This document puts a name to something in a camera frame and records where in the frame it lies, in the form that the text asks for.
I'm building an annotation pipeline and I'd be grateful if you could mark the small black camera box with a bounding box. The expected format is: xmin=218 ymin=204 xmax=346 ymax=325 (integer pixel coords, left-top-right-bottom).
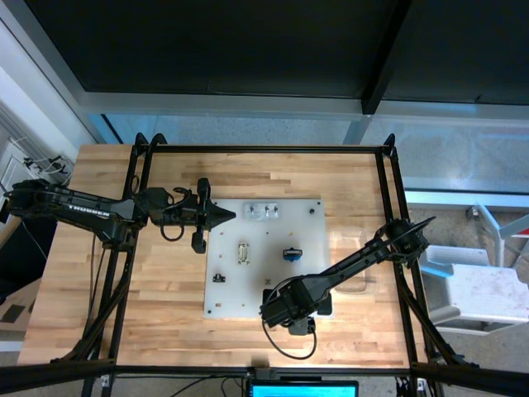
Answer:
xmin=246 ymin=358 xmax=277 ymax=380

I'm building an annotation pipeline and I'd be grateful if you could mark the white plastic board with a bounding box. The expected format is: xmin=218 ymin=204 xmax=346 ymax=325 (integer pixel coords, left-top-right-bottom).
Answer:
xmin=202 ymin=198 xmax=335 ymax=319

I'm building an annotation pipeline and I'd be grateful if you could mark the clear plastic tub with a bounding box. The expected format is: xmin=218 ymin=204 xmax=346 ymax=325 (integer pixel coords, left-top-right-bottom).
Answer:
xmin=329 ymin=226 xmax=379 ymax=295

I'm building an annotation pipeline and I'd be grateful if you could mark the screen with blue edge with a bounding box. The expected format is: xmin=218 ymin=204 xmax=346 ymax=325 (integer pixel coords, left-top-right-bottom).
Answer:
xmin=246 ymin=380 xmax=360 ymax=397

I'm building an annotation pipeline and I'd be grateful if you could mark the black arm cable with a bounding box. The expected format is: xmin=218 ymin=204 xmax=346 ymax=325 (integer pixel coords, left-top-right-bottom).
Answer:
xmin=159 ymin=214 xmax=185 ymax=242
xmin=263 ymin=322 xmax=318 ymax=361

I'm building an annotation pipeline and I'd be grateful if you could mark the grey metal chair frame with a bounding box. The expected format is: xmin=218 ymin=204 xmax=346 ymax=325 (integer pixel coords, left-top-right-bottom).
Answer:
xmin=465 ymin=202 xmax=529 ymax=270

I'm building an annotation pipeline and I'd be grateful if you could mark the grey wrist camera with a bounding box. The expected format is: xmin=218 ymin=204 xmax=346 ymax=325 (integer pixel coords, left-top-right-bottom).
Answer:
xmin=288 ymin=316 xmax=317 ymax=337

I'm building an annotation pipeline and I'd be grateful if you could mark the black metal frame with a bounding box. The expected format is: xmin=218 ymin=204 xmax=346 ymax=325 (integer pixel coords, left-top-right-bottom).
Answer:
xmin=0 ymin=132 xmax=529 ymax=397

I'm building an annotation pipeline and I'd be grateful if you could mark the black and white cable bundle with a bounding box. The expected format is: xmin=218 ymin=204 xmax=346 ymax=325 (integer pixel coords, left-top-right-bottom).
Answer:
xmin=22 ymin=155 xmax=71 ymax=177

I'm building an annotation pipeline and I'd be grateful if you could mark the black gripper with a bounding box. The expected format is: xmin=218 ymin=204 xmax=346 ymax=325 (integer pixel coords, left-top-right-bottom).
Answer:
xmin=181 ymin=177 xmax=236 ymax=254
xmin=263 ymin=289 xmax=334 ymax=318

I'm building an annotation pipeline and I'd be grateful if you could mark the brown cardboard box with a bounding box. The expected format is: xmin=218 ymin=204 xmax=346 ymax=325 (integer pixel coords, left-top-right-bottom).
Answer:
xmin=0 ymin=276 xmax=42 ymax=332

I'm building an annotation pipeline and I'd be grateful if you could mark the white plastic step stool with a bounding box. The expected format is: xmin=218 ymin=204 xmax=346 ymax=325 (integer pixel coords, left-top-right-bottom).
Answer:
xmin=421 ymin=243 xmax=529 ymax=336

